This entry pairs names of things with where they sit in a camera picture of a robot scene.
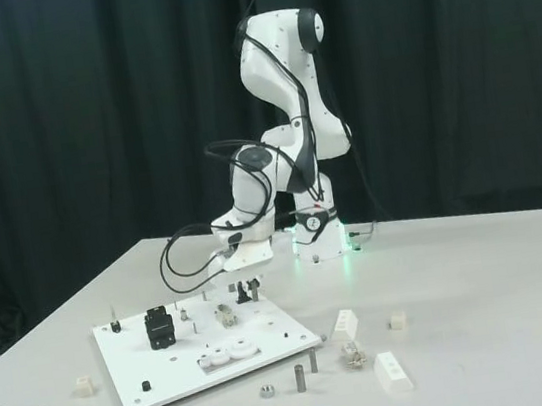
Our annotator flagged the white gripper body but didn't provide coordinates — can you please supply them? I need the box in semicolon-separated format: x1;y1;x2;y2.
204;239;280;290

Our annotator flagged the white peg holder block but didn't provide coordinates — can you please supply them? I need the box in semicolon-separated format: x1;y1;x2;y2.
329;307;361;345
371;348;416;395

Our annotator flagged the thick metal round peg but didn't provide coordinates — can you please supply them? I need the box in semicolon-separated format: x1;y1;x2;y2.
291;363;307;393

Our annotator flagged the metal waterproof plug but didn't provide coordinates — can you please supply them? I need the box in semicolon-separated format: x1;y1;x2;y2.
213;302;236;331

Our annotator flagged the white large gear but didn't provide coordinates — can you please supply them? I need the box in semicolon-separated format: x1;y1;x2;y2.
225;336;264;364

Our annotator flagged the white medium gear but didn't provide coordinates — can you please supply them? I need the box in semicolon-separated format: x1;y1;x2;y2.
209;345;232;369

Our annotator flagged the white task board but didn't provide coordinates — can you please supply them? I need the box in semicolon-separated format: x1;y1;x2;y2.
86;270;330;406

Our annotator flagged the black D-SUB plug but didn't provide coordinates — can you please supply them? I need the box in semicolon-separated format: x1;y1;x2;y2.
141;304;178;354

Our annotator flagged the small white cube holder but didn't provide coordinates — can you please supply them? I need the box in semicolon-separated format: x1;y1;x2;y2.
386;310;411;334
73;372;98;400

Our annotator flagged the pale grey table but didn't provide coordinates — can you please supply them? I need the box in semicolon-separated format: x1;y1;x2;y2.
0;182;542;406

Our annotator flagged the black curtain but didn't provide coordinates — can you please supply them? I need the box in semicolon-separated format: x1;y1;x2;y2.
0;0;542;356

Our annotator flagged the black cable loop at wrist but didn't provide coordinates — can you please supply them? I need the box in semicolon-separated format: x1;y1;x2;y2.
154;221;233;297

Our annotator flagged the black cable at arm foot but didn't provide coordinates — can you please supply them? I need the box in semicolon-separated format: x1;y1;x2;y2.
344;217;387;255

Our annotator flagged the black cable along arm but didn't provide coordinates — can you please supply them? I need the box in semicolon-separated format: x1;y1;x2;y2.
183;0;331;207

